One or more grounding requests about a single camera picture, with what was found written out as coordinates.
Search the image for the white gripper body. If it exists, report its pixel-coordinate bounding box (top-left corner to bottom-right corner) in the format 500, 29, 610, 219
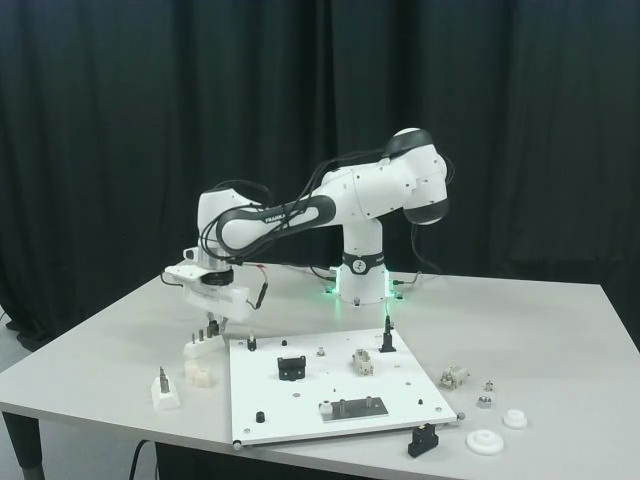
181, 281, 250, 322

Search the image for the white square peg holder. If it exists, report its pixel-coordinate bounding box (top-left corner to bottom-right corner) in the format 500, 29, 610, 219
183, 335, 225, 359

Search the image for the white round peg holder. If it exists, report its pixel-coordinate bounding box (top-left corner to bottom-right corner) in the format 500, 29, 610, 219
149, 382, 183, 413

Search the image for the flat white mounting plate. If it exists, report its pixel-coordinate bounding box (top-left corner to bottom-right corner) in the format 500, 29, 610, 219
163, 263, 208, 287

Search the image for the white task board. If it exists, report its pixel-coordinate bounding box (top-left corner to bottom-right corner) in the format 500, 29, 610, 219
227, 314, 467, 447

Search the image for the black table leg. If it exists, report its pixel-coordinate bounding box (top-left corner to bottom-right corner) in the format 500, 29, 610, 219
0, 411, 45, 480

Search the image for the black curtain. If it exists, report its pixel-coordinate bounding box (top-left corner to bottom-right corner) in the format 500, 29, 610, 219
0, 0, 640, 332

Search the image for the beige waterproof plug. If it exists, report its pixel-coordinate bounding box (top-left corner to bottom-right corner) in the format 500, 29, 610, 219
438, 365, 472, 390

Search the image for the white large gear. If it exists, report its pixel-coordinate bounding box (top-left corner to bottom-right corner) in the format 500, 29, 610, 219
465, 428, 506, 458

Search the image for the white medium gear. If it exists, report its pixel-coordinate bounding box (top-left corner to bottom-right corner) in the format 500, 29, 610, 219
501, 408, 529, 431

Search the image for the thin black rod on wire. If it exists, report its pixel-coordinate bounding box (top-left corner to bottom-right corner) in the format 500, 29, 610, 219
243, 264, 272, 311

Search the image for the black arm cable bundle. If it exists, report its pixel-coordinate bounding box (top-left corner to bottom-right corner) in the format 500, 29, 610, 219
199, 155, 397, 267

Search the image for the black cable under table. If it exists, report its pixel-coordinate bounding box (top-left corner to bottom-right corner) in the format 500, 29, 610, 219
131, 438, 157, 480

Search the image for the black cable behind arm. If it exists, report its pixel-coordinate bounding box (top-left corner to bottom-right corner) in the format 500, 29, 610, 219
408, 153, 457, 276

